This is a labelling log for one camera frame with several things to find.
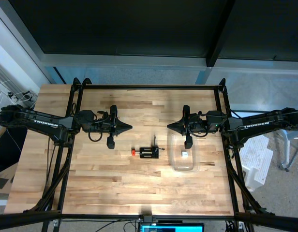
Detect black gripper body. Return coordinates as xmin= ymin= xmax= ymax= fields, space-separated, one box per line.
xmin=92 ymin=105 xmax=118 ymax=150
xmin=182 ymin=105 xmax=208 ymax=150

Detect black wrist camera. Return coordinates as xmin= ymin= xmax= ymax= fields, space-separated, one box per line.
xmin=99 ymin=120 xmax=111 ymax=133
xmin=189 ymin=120 xmax=202 ymax=133

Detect laptop screen with blue edge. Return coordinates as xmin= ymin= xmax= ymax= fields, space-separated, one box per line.
xmin=138 ymin=223 xmax=205 ymax=232

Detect clear plastic tub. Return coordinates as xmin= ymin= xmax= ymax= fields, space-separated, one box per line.
xmin=168 ymin=133 xmax=201 ymax=174

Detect grey metal stand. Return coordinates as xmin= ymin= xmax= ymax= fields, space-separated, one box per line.
xmin=275 ymin=129 xmax=298 ymax=173

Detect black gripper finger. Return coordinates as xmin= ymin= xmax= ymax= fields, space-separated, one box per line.
xmin=166 ymin=117 xmax=185 ymax=128
xmin=116 ymin=126 xmax=134 ymax=136
xmin=116 ymin=117 xmax=134 ymax=128
xmin=166 ymin=126 xmax=185 ymax=136

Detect tangled black white cables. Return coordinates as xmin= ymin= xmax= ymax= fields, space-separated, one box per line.
xmin=7 ymin=90 xmax=35 ymax=102

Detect black aluminium frame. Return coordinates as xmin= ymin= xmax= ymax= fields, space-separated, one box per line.
xmin=0 ymin=77 xmax=298 ymax=232

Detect brown cardboard sheet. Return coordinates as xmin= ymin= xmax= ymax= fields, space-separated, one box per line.
xmin=0 ymin=161 xmax=19 ymax=201

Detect black table-level camera box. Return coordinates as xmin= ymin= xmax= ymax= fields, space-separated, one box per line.
xmin=141 ymin=209 xmax=153 ymax=223

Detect white foam block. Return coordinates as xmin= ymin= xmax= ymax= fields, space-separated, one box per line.
xmin=238 ymin=132 xmax=274 ymax=193

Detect black vise with orange knob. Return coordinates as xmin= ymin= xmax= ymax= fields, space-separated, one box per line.
xmin=131 ymin=146 xmax=160 ymax=160

